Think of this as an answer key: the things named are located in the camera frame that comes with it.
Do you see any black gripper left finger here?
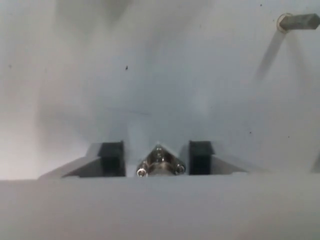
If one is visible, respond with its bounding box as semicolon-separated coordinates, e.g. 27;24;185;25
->
38;140;126;179

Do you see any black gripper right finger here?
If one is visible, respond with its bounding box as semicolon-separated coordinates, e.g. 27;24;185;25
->
188;140;250;176

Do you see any metal BNC plug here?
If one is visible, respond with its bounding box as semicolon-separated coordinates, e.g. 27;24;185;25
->
147;161;176;177

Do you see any white task board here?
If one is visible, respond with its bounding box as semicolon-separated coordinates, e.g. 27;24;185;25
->
0;0;320;181

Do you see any thin metal peg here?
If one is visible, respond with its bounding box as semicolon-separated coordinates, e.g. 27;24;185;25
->
276;13;319;33

